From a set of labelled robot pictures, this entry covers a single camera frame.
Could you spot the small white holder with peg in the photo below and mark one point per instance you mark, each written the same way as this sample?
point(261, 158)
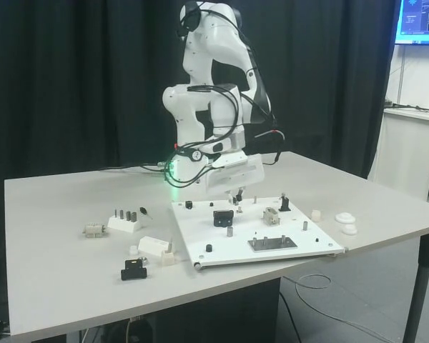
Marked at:
point(167, 259)

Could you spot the black curtain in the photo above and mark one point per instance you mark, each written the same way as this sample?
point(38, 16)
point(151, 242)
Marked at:
point(57, 71)

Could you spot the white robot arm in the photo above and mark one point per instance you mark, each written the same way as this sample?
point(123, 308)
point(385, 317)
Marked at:
point(200, 107)

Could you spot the black USB plug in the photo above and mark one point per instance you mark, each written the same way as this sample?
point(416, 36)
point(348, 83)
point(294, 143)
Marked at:
point(143, 210)

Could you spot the white medium gear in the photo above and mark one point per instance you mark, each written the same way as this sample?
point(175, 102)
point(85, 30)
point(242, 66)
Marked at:
point(350, 230)

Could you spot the long white holder block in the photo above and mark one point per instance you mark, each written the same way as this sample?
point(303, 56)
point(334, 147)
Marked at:
point(153, 246)

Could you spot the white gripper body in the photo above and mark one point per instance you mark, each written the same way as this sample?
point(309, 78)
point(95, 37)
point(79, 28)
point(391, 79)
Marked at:
point(236, 175)

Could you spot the white peg holder block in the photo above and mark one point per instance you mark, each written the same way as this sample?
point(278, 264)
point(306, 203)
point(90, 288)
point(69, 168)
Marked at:
point(124, 225)

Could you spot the beige waterproof plug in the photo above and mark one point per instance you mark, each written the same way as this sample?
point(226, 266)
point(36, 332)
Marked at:
point(93, 229)

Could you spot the metal BNC plug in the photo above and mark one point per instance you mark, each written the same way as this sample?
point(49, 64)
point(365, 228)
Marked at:
point(237, 202)

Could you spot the black D-SUB plug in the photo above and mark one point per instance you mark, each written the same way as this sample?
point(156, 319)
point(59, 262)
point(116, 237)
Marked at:
point(134, 271)

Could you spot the white task board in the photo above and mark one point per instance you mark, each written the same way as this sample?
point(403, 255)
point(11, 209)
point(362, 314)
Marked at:
point(264, 246)

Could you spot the metal bolt nut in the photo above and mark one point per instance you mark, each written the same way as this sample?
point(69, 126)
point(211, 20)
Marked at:
point(143, 261)

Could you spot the white large gear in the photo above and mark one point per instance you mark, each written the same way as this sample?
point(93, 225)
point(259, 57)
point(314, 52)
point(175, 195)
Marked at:
point(345, 218)

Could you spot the blue screen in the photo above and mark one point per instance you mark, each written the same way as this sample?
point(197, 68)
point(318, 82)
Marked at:
point(420, 21)

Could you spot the cream plastic block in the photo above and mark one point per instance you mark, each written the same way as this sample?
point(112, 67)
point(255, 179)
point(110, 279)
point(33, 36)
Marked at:
point(316, 215)

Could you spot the black box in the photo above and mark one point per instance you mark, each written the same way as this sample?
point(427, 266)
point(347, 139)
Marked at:
point(218, 314)

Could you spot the white cabinet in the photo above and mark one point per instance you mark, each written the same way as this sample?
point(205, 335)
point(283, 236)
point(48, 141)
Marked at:
point(407, 153)

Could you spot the black table leg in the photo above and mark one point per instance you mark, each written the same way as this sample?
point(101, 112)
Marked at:
point(420, 286)

